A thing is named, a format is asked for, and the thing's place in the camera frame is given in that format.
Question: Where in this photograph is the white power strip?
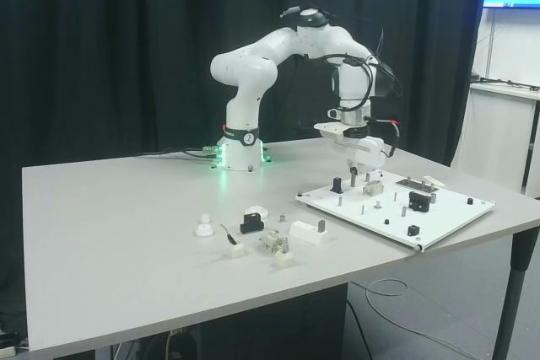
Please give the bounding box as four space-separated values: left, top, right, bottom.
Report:
0 331 22 356

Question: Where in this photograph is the white square peg holder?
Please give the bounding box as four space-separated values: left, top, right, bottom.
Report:
288 219 329 246

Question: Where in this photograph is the white task board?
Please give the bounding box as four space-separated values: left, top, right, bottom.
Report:
294 170 495 254

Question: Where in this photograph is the white flat mounting plate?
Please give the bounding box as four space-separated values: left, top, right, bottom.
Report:
312 121 351 137

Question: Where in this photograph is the black curtain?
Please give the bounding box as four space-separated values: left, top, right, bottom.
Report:
0 0 494 336

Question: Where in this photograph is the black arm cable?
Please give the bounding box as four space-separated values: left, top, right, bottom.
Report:
323 51 405 100
370 22 386 67

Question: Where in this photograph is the black table leg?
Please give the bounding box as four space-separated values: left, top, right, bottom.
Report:
492 228 536 360

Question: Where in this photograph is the grey floor cable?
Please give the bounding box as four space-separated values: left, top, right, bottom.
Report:
363 277 427 360

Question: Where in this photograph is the white large gear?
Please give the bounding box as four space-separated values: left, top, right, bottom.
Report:
243 204 271 221

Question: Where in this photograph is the black base cable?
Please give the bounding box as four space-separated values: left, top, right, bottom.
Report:
138 147 220 159

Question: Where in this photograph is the black D-SUB plug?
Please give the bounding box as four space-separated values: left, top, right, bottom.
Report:
239 213 266 235

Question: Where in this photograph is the black cable bundle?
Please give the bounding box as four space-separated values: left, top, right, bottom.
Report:
469 75 540 94

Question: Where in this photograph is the black USB plug with cable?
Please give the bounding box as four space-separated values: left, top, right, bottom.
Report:
219 222 240 248

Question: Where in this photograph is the small white plug holder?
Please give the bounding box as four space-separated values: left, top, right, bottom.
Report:
271 249 297 269
223 243 246 260

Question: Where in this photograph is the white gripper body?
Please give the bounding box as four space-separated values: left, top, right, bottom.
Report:
324 133 387 169

